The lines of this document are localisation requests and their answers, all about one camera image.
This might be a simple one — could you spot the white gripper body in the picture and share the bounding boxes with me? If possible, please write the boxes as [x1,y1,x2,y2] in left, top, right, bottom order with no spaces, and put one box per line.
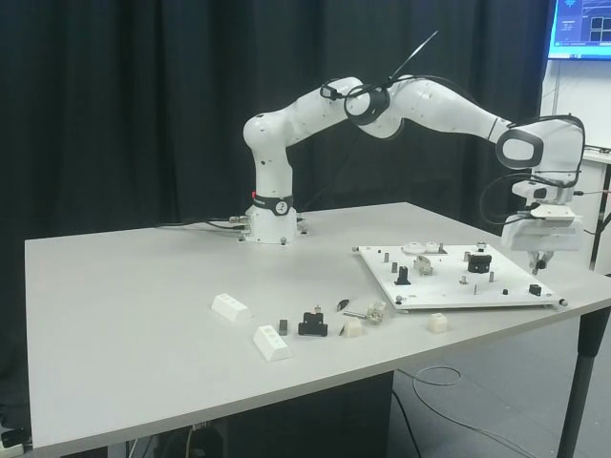
[500,211,585,255]

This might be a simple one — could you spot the white task board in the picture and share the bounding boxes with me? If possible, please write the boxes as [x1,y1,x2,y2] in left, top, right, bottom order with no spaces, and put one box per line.
[350,241,570,314]

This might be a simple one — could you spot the dark grey table leg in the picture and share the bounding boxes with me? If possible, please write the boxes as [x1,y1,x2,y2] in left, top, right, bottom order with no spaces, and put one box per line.
[569,310,603,458]

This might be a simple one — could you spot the blue screen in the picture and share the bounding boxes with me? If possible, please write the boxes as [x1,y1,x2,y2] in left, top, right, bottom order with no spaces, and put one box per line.
[547,0,611,61]

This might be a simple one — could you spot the black D-SUB plug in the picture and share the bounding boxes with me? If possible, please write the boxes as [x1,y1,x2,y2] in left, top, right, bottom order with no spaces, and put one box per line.
[297,306,331,337]

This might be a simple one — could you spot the white holder with holes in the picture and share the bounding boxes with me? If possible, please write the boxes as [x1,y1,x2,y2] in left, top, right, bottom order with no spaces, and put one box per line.
[211,293,254,323]
[251,324,294,362]

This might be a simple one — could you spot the black curtains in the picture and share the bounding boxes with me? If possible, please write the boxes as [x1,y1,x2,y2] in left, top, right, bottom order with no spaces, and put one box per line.
[0,0,558,457]

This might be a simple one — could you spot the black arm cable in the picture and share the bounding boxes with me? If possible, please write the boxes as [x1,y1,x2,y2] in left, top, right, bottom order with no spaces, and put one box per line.
[479,113,587,226]

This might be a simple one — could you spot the grey floor cable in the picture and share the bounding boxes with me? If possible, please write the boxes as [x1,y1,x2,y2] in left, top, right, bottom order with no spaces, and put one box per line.
[394,364,611,458]

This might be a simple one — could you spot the black cable tie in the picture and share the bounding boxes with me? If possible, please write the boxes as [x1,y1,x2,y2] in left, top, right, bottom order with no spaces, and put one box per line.
[387,30,440,83]

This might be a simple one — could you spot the black base cables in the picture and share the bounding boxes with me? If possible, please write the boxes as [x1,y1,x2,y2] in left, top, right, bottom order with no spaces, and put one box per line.
[151,215,306,239]

